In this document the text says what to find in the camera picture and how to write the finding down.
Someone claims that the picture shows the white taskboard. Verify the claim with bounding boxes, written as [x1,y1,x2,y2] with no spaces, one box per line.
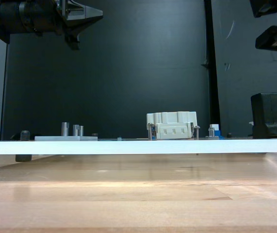
[0,138,277,156]

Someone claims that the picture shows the black connector housing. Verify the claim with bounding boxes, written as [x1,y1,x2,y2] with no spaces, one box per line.
[250,92,277,139]

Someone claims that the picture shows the small blue white socket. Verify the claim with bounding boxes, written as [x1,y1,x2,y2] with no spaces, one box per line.
[209,123,223,139]

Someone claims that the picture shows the grey metal plate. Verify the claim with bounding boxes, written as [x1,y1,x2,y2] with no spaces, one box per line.
[34,135,98,142]

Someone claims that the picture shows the beige multi-pin connector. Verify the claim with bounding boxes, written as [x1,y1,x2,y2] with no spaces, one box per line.
[146,111,201,141]

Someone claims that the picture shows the black board foot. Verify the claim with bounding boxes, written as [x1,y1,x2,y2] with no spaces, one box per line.
[15,154,33,163]

